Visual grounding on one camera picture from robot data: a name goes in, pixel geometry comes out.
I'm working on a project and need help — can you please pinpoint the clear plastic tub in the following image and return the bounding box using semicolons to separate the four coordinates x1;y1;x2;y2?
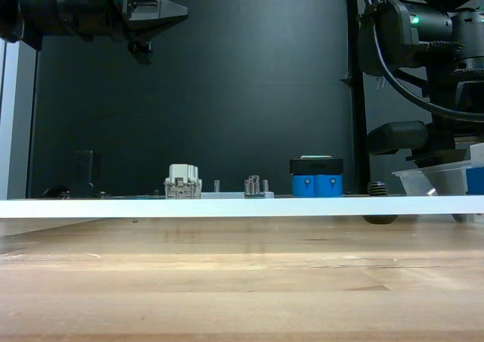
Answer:
391;159;484;197

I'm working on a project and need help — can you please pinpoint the black threaded stud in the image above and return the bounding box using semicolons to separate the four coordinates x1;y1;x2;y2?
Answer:
367;181;390;197

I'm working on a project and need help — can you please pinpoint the blue connector block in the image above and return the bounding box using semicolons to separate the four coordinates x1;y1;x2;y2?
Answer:
289;154;344;198

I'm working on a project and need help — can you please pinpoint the small metal connector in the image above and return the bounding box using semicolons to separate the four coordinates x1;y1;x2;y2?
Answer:
244;174;265;200

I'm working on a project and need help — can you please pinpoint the grey connector housing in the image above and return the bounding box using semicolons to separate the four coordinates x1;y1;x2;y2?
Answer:
163;163;203;201

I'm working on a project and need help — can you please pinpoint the white plastic board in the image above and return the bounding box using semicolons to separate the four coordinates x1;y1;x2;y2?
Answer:
0;193;484;219

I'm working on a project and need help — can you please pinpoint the aluminium block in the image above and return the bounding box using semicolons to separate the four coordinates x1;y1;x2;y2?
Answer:
200;191;275;200

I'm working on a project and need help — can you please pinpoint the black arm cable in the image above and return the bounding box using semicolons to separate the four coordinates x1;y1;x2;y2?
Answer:
358;0;484;122

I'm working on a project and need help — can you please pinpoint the black aluminium frame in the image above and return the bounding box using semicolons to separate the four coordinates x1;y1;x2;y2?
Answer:
341;0;374;197

